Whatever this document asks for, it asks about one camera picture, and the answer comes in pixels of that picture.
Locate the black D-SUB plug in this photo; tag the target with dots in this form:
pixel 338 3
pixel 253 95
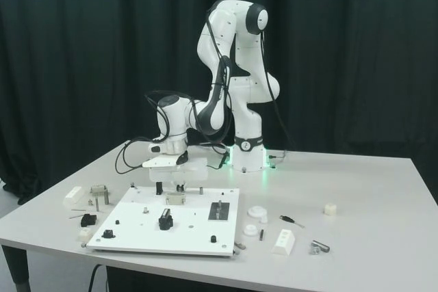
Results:
pixel 88 220

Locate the black curtain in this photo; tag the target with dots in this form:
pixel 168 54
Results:
pixel 68 49

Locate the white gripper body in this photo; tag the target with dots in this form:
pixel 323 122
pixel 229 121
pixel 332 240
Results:
pixel 178 173

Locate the white large gear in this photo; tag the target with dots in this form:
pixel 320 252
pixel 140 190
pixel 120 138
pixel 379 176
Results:
pixel 256 211

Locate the white medium gear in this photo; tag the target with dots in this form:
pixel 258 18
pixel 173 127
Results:
pixel 250 230

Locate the black table leg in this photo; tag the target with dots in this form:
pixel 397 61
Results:
pixel 13 268

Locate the white peg holder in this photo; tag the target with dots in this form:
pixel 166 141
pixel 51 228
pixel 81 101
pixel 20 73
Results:
pixel 283 242
pixel 72 196

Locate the small dark metal peg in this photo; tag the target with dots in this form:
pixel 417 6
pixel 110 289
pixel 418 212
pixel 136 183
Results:
pixel 262 234

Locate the thick metal square peg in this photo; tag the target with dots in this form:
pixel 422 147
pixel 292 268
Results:
pixel 107 199

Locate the white task board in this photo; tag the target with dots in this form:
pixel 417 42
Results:
pixel 137 230

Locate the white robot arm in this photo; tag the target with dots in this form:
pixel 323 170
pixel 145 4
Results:
pixel 246 100

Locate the grey metal connector bracket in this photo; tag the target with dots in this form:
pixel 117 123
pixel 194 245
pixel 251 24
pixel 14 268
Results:
pixel 99 190

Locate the small metal plug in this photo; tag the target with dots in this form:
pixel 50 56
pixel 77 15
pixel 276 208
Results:
pixel 321 247

